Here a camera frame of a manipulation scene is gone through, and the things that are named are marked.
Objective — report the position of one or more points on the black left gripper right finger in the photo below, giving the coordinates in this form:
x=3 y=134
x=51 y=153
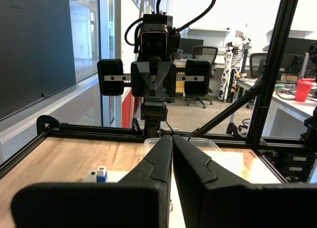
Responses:
x=247 y=205

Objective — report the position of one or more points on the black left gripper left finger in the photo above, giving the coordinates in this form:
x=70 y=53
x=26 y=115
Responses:
x=99 y=205

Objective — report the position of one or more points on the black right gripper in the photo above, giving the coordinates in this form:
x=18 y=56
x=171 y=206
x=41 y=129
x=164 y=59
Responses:
x=110 y=64

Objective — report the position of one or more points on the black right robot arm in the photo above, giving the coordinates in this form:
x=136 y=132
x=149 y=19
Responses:
x=153 y=111

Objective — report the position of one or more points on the red cabinet panel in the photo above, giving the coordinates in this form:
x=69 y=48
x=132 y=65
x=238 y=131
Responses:
x=126 y=106

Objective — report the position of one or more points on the black monitor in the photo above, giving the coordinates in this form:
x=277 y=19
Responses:
x=192 y=45

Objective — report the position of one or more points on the black electronics box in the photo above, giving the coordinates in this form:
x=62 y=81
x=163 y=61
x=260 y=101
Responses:
x=284 y=163

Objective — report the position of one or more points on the black office chair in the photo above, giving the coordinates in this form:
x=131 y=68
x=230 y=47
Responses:
x=205 y=53
x=256 y=64

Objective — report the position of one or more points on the clear plastic tub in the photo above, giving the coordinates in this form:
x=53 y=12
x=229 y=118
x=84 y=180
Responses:
x=208 y=145

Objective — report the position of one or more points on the white lattice stand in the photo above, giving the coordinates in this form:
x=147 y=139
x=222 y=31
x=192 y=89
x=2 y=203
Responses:
x=229 y=72

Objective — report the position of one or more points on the white desk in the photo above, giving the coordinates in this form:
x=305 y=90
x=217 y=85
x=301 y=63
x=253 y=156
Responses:
x=292 y=106

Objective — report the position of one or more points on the red plastic bin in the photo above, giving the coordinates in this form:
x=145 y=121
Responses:
x=303 y=90

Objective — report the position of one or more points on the blue white connector mount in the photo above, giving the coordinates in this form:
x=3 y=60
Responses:
x=101 y=177

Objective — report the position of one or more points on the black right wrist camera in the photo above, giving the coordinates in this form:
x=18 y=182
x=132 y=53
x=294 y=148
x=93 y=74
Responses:
x=154 y=43

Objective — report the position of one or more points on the black aluminium frame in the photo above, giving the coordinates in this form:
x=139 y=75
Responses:
x=99 y=131

